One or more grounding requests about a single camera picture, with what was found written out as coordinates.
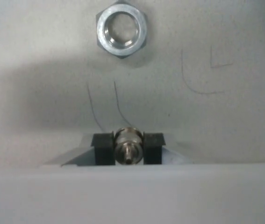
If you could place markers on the large metal hex nut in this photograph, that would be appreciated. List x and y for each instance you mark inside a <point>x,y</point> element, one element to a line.
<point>103,32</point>

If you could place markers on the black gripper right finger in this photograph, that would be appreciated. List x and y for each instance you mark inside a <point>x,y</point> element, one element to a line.
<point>154,149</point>

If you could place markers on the metal BNC plug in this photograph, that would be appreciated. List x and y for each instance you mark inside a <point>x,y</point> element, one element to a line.
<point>128,147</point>

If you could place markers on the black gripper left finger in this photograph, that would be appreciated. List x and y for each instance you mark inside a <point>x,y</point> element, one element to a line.
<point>103,149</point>

